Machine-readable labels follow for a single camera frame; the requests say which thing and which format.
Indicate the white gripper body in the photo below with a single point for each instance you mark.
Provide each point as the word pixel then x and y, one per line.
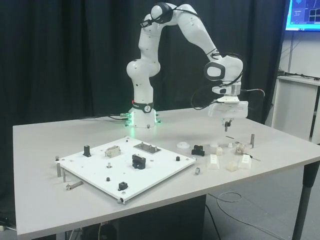
pixel 232 110

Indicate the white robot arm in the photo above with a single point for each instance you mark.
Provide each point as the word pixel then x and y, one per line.
pixel 147 75

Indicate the metal square peg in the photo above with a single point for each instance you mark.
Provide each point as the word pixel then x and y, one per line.
pixel 252 140

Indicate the thin metal round peg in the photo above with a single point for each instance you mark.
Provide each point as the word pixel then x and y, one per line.
pixel 64 175

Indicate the thick metal round peg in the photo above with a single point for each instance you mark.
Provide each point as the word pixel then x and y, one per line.
pixel 58 170

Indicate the short thin black pin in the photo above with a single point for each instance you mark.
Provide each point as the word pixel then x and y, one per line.
pixel 229 137

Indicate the white small gear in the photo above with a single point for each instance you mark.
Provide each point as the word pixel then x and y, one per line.
pixel 229 145

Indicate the clear Ethernet plug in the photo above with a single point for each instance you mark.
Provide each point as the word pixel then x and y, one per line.
pixel 240 148

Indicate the small white cube holder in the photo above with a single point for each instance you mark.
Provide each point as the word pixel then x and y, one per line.
pixel 218 151

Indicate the black D-SUB plug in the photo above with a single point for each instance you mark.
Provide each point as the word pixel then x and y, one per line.
pixel 198 151

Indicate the long white sloped holder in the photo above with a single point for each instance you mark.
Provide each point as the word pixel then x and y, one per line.
pixel 212 162

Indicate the wide white sloped holder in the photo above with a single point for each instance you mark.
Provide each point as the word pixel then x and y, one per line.
pixel 244 162

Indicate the long thin black pin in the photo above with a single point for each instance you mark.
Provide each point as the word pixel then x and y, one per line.
pixel 255 157

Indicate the translucent white block holder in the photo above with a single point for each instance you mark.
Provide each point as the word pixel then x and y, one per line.
pixel 231 166

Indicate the white large gear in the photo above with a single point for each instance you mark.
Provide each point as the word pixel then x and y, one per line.
pixel 182 145

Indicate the white cabinet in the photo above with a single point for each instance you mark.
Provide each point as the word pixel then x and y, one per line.
pixel 292 107

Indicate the dark grey table leg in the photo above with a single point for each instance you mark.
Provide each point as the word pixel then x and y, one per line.
pixel 303 200

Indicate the white task board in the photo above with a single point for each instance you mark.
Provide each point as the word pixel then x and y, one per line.
pixel 120 172

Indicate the blue monitor screen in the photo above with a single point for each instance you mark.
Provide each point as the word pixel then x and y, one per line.
pixel 303 15

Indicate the metal bolt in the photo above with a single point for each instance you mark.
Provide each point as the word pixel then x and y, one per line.
pixel 75 185

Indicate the black curtain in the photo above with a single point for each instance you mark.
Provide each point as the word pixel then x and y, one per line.
pixel 50 62

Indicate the white power strip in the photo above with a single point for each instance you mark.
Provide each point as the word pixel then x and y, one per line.
pixel 2 228

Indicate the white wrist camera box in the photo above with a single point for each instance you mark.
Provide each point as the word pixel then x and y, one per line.
pixel 221 89

